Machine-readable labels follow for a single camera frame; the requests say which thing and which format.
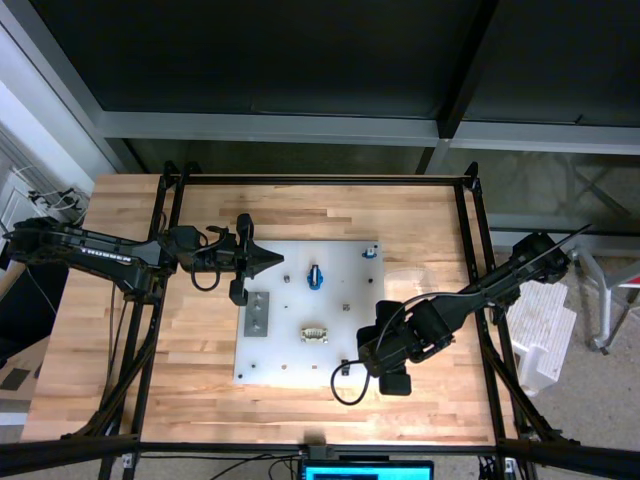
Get black metal frame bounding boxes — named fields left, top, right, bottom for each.
left=0, top=159, right=640, bottom=480

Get white styrofoam block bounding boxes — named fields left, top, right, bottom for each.
left=504, top=282, right=579, bottom=397

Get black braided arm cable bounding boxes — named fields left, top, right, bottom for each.
left=190, top=227, right=232, bottom=293

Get blue laptop screen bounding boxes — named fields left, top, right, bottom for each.
left=298, top=459, right=435, bottom=480

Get beige connector housing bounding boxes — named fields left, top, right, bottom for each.
left=300, top=325, right=330, bottom=346

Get black table level camera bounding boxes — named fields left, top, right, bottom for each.
left=303, top=434, right=332, bottom=460

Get white taskboard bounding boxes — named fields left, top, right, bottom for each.
left=233, top=239, right=389, bottom=389

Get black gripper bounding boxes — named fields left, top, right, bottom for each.
left=355, top=299, right=425, bottom=396
left=214, top=213, right=285, bottom=307

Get grey metal stand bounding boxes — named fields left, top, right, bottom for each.
left=567, top=244, right=640, bottom=356

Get brown cardboard box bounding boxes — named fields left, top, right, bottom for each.
left=0, top=334, right=51, bottom=401

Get grey metal plate with pegs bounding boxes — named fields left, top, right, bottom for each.
left=242, top=290, right=272, bottom=338

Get white cords on floor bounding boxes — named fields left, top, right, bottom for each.
left=27, top=187, right=86, bottom=211

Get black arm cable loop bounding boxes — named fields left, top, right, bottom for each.
left=331, top=293, right=436, bottom=407

